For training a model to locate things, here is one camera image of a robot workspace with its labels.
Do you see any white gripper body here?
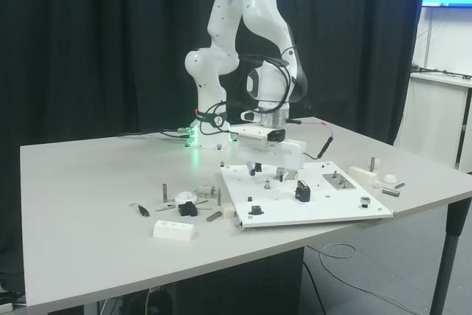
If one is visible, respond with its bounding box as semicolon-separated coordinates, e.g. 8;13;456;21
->
237;136;308;169

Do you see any flat white mounting plate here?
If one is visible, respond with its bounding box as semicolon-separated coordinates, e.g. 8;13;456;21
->
229;125;268;143

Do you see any white task board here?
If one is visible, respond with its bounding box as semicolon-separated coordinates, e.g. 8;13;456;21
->
219;159;395;233

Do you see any clear waterproof plug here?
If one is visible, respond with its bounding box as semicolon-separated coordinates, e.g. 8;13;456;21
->
195;184;217;198

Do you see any white holder with holes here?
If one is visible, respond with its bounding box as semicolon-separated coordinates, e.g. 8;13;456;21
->
152;220;198;244
348;165;378;184

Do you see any white large gear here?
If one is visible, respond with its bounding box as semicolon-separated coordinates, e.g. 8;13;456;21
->
173;191;198;205

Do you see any black D-SUB plug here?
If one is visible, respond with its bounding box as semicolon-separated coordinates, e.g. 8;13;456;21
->
176;200;198;218

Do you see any black USB plug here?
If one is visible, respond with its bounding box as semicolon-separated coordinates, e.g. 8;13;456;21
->
128;202;151;219

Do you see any black cabinet under table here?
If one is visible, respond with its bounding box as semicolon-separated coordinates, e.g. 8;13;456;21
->
88;246;305;315

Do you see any white cabinet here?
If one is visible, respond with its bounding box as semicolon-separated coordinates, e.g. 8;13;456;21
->
409;71;472;174

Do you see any dark table leg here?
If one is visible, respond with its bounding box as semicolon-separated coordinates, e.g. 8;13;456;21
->
429;198;472;315

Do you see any black curtain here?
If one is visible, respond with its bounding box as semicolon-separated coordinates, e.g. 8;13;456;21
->
0;0;431;294

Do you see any white power strip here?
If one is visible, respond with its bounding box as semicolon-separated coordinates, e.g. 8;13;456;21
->
0;290;24;311

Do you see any silver flange ring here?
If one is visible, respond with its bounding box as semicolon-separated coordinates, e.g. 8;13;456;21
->
260;110;291;128

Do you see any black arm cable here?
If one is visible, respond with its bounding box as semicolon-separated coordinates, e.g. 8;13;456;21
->
195;99;237;135
221;0;310;109

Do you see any grey floor cable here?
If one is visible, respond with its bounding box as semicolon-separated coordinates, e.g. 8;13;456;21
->
319;243;449;315

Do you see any black base cable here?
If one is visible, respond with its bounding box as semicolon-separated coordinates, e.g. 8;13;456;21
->
123;128;195;142

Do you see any black floor cable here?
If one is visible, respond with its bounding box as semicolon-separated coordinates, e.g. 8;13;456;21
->
300;261;335;315

